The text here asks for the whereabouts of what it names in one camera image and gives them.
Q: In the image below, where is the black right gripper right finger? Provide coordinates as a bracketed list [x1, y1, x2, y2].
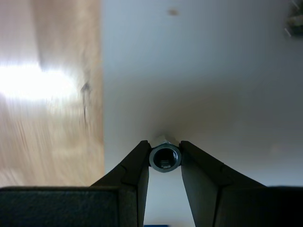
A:
[179, 140, 268, 227]

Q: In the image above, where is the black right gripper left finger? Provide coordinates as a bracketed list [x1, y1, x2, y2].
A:
[91, 140, 152, 227]

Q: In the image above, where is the silver M12 hex nut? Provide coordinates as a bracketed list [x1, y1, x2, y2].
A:
[149, 134, 182, 173]

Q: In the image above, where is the white board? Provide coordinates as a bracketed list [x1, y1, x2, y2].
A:
[100, 0, 303, 227]

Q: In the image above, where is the small silver connector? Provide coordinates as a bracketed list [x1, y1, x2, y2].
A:
[285, 0, 303, 39]

